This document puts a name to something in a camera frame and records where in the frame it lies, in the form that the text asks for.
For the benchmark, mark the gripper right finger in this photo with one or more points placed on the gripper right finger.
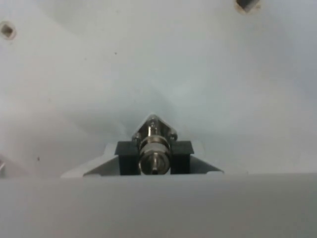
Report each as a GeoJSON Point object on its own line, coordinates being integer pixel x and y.
{"type": "Point", "coordinates": [182, 158]}

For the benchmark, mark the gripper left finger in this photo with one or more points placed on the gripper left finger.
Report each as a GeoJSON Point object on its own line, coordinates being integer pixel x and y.
{"type": "Point", "coordinates": [127, 158]}

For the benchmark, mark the metal BNC plug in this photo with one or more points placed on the metal BNC plug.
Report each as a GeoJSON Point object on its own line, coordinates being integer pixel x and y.
{"type": "Point", "coordinates": [154, 151]}

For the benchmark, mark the white task board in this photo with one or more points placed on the white task board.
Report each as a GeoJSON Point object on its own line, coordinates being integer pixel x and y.
{"type": "Point", "coordinates": [158, 74]}

